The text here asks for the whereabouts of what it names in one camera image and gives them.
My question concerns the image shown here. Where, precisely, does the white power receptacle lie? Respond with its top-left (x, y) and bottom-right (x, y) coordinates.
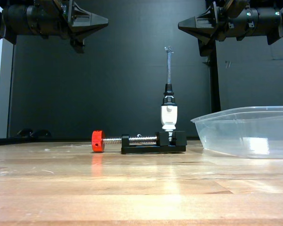
top-left (160, 105), bottom-right (179, 142)

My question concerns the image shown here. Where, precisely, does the black corner bracket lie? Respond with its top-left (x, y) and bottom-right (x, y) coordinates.
top-left (31, 129), bottom-right (52, 138)
top-left (17, 129), bottom-right (33, 138)

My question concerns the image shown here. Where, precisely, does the black frame rail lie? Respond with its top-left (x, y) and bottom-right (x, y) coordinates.
top-left (0, 136), bottom-right (202, 146)

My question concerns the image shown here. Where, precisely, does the black frame post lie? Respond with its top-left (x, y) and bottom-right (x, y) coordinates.
top-left (203, 47), bottom-right (222, 114)

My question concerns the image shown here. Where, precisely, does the black plug with braided cable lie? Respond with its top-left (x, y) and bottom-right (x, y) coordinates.
top-left (162, 46), bottom-right (176, 107)

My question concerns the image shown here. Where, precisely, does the clear plastic tub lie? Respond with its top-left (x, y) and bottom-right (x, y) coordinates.
top-left (190, 105), bottom-right (283, 160)

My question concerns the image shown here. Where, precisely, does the black vise with red knob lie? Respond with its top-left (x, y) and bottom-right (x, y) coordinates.
top-left (91, 130), bottom-right (187, 155)

